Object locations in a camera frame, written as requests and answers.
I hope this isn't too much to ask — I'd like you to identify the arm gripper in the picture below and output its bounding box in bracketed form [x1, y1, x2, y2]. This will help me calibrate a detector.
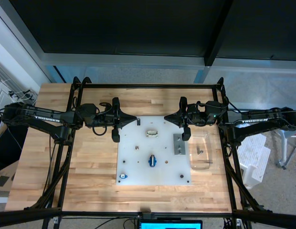
[164, 96, 206, 142]
[100, 97, 137, 143]

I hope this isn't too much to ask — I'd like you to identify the aluminium block with holes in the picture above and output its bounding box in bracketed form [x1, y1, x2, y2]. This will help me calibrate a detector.
[173, 133, 186, 156]

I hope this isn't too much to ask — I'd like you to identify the clear plastic tub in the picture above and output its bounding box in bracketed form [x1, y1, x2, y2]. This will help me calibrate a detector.
[188, 130, 213, 172]

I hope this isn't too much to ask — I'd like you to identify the large blue clamp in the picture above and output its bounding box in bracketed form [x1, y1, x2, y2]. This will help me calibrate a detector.
[147, 154, 158, 168]

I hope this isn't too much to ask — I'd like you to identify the white task board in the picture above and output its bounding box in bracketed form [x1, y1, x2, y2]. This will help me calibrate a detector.
[116, 116, 193, 186]

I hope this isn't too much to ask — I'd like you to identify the white foam block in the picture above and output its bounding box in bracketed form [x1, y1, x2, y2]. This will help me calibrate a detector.
[236, 130, 272, 190]

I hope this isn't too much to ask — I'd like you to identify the laptop screen with blue edge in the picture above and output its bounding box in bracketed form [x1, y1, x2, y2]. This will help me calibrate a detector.
[137, 219, 203, 229]

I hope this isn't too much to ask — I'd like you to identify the grey metal stand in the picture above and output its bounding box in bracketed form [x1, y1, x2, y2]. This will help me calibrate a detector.
[272, 128, 296, 170]

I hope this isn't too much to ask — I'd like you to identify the black box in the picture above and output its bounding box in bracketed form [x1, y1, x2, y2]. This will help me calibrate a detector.
[0, 124, 22, 176]

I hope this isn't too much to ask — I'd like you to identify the white cabinet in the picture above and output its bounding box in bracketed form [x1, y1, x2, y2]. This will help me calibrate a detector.
[0, 78, 39, 115]

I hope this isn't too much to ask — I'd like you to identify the brown cardboard box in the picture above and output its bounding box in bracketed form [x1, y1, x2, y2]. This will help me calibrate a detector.
[0, 160, 20, 191]

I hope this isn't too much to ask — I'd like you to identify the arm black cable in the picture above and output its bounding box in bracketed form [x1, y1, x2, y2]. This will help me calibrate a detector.
[92, 102, 115, 136]

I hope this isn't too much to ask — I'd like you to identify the black aluminium frame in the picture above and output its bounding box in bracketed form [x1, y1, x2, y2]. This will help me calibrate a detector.
[0, 76, 296, 229]

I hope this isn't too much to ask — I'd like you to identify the black window post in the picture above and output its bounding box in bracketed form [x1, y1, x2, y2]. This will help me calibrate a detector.
[204, 0, 234, 67]

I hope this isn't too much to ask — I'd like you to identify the small black camera mount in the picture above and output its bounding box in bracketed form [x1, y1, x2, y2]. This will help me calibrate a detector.
[141, 209, 155, 220]

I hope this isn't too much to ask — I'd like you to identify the black floor cable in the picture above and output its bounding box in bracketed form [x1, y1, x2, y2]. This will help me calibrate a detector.
[123, 217, 139, 229]

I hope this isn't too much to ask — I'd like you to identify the tangled cable bundle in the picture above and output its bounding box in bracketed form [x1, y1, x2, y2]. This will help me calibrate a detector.
[7, 88, 37, 101]

